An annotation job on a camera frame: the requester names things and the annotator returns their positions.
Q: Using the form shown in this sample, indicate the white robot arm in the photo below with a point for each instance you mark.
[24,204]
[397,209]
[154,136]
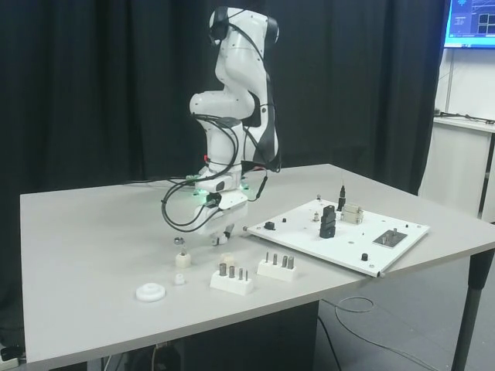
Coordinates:
[236,96]

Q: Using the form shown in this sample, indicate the large metal round peg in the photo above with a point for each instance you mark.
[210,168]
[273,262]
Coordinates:
[223,269]

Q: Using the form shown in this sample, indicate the white task board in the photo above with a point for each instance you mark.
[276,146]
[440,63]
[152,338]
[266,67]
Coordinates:
[348,247]

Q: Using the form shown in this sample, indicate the white round peg holder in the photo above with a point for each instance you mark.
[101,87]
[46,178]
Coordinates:
[232,285]

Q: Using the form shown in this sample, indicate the small white holder with bolt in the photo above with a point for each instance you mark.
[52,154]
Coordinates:
[182,260]

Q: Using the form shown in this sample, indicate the white large gear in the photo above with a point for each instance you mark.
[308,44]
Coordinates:
[150,292]

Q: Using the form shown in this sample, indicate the black box under table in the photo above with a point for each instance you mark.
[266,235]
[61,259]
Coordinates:
[251,336]

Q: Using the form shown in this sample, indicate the blue screen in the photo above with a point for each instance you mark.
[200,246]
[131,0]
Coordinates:
[470,23]

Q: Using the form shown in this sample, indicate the white medium gear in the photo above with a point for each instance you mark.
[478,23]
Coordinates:
[221,240]

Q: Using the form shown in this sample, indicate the white square peg holder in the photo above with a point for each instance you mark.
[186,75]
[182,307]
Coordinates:
[276,271]

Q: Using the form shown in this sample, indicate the black plug with thin rod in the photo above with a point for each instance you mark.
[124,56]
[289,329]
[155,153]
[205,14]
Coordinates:
[342,197]

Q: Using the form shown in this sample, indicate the metal bolt nut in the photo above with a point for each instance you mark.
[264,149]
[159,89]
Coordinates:
[178,241]

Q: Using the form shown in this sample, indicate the large metal square peg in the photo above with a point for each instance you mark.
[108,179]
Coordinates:
[291,263]

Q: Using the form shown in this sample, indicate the white small gear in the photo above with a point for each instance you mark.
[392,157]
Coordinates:
[178,279]

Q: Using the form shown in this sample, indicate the black curtain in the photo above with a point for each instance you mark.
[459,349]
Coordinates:
[116,77]

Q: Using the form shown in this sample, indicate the cream square block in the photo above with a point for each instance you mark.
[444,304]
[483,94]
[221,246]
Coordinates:
[227,257]

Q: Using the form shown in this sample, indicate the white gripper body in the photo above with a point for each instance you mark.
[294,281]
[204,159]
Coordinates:
[222,217]

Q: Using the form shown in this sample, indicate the black table leg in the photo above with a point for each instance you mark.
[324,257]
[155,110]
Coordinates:
[468,309]

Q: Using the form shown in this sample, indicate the black D-SUB plug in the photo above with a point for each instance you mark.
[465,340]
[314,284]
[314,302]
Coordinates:
[328,223]

